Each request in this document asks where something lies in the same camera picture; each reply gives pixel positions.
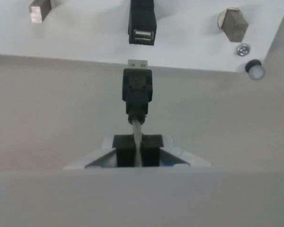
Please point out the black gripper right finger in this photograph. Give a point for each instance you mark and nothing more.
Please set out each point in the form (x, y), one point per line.
(151, 147)

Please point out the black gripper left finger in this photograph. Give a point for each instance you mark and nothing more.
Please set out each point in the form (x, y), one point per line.
(124, 147)

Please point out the white task board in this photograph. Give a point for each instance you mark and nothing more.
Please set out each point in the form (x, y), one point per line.
(90, 33)

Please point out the round white board foot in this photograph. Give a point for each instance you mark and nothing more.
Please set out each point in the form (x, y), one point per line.
(255, 70)

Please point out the silver board screw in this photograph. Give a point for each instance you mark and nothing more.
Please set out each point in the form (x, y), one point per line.
(242, 49)

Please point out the metal square peg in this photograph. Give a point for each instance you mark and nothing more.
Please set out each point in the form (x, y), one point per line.
(39, 13)
(234, 27)

